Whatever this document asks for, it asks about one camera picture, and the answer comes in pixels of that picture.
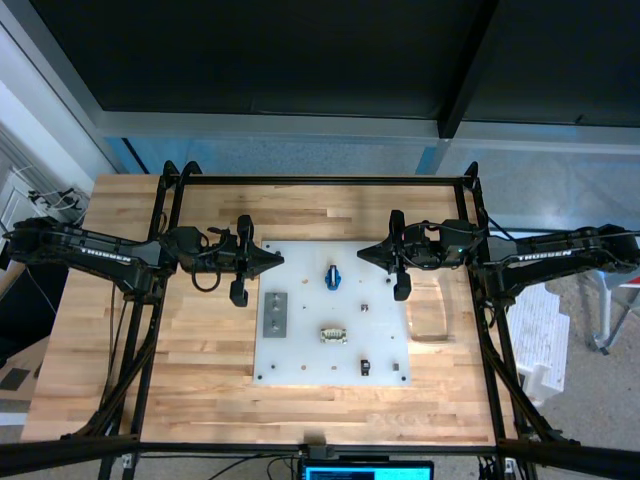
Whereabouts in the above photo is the clear plastic tub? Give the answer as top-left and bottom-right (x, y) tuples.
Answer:
(405, 278), (457, 346)

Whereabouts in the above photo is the small black camera box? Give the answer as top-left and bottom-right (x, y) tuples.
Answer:
(301, 433), (337, 460)

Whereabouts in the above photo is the black aluminium table frame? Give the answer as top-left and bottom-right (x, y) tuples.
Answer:
(0, 159), (640, 480)

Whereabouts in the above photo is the grey metal stand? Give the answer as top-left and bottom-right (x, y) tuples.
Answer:
(574, 257), (640, 356)

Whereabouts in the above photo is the bundle of loose cables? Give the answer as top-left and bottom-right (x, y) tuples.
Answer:
(27, 187), (84, 211)

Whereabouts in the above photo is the white foam block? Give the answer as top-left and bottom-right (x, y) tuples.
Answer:
(505, 279), (572, 407)

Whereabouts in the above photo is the brown cardboard box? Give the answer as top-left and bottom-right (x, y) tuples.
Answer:
(0, 334), (54, 401)

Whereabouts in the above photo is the blue laptop screen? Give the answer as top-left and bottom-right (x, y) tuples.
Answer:
(298, 459), (435, 480)

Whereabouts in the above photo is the grey metal peg plate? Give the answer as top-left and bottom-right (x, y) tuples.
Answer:
(260, 291), (290, 340)

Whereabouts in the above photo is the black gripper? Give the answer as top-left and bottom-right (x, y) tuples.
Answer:
(205, 214), (285, 308)
(356, 209), (441, 302)

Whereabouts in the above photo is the white task board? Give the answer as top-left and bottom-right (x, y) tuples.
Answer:
(253, 239), (414, 387)

